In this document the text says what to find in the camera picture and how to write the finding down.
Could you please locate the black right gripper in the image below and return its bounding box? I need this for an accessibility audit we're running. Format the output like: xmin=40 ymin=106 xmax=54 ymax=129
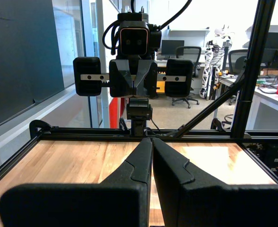
xmin=73 ymin=54 xmax=193 ymax=99

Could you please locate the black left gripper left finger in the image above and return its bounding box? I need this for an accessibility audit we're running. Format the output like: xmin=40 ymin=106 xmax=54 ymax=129
xmin=0 ymin=138 xmax=152 ymax=227

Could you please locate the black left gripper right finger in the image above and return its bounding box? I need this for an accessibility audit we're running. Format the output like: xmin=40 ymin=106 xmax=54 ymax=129
xmin=152 ymin=138 xmax=278 ymax=227

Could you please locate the yellow box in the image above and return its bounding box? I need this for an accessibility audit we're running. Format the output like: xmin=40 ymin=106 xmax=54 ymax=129
xmin=156 ymin=80 xmax=166 ymax=93

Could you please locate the black office chair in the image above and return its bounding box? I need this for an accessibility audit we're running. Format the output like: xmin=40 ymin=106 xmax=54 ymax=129
xmin=171 ymin=46 xmax=202 ymax=109
xmin=227 ymin=49 xmax=248 ymax=106

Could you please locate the white desk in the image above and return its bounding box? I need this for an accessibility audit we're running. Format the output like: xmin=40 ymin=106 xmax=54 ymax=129
xmin=220 ymin=77 xmax=278 ymax=131

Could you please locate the black cable loop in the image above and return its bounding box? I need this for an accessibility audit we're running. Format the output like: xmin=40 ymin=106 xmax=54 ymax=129
xmin=103 ymin=19 xmax=121 ymax=57

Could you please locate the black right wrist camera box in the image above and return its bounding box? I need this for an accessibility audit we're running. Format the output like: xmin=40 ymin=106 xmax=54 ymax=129
xmin=118 ymin=21 xmax=150 ymax=57

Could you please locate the black aluminium frame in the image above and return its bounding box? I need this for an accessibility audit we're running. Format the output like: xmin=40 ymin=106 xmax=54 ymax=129
xmin=0 ymin=0 xmax=278 ymax=192

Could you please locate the black frame clamp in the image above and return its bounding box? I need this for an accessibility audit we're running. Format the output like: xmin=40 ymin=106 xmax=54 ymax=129
xmin=211 ymin=117 xmax=225 ymax=132
xmin=29 ymin=120 xmax=52 ymax=134

